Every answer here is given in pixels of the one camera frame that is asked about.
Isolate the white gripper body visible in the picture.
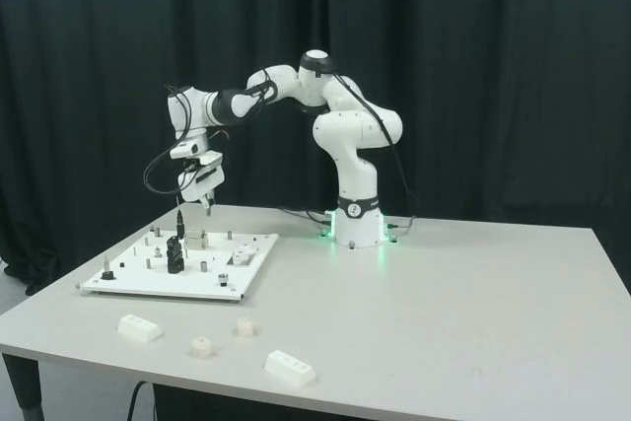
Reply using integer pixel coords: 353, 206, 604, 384
178, 163, 227, 204

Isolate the white round-hole peg holder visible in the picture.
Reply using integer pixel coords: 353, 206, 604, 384
116, 313, 164, 343

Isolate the white square-hole peg holder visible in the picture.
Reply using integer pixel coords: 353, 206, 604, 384
263, 349, 316, 386

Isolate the white task board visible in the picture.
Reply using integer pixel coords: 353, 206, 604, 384
77, 227, 281, 305

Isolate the dark grey table leg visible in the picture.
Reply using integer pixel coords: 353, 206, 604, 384
2, 354, 40, 421

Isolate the black curtain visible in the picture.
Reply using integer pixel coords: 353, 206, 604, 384
0, 0, 631, 269

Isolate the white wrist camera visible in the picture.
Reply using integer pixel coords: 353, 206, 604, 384
170, 142, 201, 161

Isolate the black base cable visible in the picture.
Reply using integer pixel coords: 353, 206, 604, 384
279, 207, 337, 224

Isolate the black floor cable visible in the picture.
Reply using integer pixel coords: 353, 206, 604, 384
128, 380, 152, 421

